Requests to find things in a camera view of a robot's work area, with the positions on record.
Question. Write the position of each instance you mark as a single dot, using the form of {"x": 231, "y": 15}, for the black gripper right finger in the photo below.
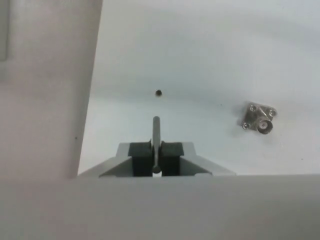
{"x": 171, "y": 156}

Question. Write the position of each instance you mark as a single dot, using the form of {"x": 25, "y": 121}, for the white task board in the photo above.
{"x": 200, "y": 62}

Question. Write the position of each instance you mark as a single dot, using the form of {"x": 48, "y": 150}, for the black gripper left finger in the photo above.
{"x": 141, "y": 156}

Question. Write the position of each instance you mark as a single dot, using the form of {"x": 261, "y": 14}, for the metal round peg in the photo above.
{"x": 156, "y": 140}

